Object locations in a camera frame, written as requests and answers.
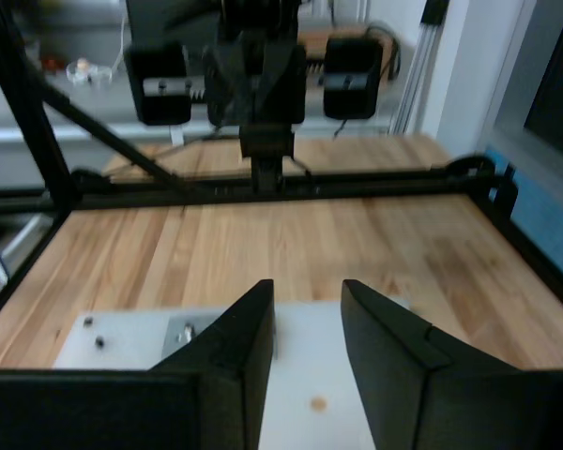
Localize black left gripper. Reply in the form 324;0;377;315
124;37;385;127

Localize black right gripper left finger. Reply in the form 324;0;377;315
0;278;275;450

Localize black aluminium table frame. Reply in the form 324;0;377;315
0;0;563;329

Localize white task board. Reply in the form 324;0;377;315
53;299;412;450

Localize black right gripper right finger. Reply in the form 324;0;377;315
341;278;563;450

